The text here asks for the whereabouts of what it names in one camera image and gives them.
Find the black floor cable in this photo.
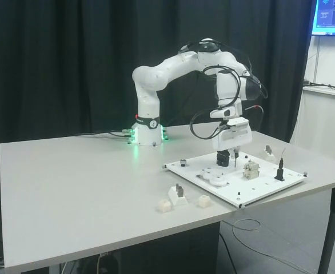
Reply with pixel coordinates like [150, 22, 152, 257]
[219, 231, 236, 274]

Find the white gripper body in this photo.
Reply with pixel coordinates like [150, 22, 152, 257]
[212, 125, 253, 151]

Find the black base cable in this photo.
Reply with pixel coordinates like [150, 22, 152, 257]
[77, 128, 137, 140]

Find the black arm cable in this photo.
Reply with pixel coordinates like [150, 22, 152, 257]
[177, 39, 270, 101]

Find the black camera cable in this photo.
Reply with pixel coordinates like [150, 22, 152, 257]
[189, 65, 242, 141]

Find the black curtain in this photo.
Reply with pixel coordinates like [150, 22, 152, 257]
[0, 0, 314, 149]

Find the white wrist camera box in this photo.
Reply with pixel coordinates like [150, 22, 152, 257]
[209, 107, 234, 119]

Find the blue screen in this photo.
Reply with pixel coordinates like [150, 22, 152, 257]
[311, 0, 335, 37]

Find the black cable on cabinet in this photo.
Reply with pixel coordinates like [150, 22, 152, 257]
[302, 80, 335, 92]

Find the white round peg holder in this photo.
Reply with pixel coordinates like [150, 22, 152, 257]
[261, 148, 277, 160]

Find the grey floor cable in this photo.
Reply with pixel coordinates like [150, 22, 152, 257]
[230, 218, 335, 274]

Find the grey waterproof plug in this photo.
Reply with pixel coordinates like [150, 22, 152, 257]
[242, 160, 260, 181]

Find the small white holder block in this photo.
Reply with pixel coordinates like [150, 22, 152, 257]
[197, 194, 212, 208]
[157, 199, 173, 213]

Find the white cabinet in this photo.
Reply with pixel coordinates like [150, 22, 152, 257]
[290, 85, 335, 166]

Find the flat white mounting plate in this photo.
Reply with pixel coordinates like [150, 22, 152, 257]
[226, 116, 249, 130]

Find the white large gear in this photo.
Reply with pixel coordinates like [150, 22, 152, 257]
[209, 175, 228, 188]

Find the black USB plug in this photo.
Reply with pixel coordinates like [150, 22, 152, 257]
[274, 147, 288, 183]

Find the white task board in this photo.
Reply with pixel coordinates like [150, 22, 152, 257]
[161, 150, 309, 211]

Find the white square peg holder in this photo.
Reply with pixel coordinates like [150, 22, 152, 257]
[167, 184, 189, 207]

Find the black table leg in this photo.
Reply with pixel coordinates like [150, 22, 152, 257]
[318, 182, 335, 274]

